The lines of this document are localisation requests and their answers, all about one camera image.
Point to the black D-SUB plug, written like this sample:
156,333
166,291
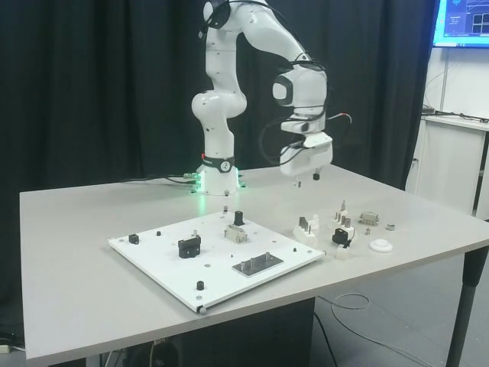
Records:
340,236

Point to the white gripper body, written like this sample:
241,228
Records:
305,160

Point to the blue screen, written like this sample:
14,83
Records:
462,23

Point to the metal BNC plug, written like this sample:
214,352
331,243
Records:
390,227

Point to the white power strip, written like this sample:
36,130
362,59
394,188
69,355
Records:
4,348

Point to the white large gear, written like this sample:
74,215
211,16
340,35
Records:
381,245

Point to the small white plug holder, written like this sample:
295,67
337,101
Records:
342,252

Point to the black curtains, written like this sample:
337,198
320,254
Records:
76,76

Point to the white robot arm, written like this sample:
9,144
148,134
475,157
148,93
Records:
221,114

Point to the white holder with square holes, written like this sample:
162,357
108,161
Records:
305,236

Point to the metal square peg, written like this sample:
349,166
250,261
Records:
303,223

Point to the white task board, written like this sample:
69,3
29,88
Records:
160,267

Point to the white holder with round holes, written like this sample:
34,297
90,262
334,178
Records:
337,223

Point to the white cabinet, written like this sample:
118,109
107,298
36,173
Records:
447,164

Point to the white small gear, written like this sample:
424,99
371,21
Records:
315,219

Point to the black table leg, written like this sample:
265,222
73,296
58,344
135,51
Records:
468,298

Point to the metal round peg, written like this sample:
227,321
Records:
347,221

